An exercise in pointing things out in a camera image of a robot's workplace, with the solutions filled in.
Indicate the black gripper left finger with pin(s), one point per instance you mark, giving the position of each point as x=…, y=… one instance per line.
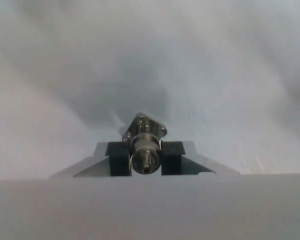
x=118, y=160

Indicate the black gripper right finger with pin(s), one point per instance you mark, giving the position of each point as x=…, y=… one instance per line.
x=172, y=160

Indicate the metal BNC plug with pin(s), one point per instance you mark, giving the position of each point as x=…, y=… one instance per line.
x=145, y=157

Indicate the white task board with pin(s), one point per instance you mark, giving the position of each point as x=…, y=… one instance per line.
x=65, y=75

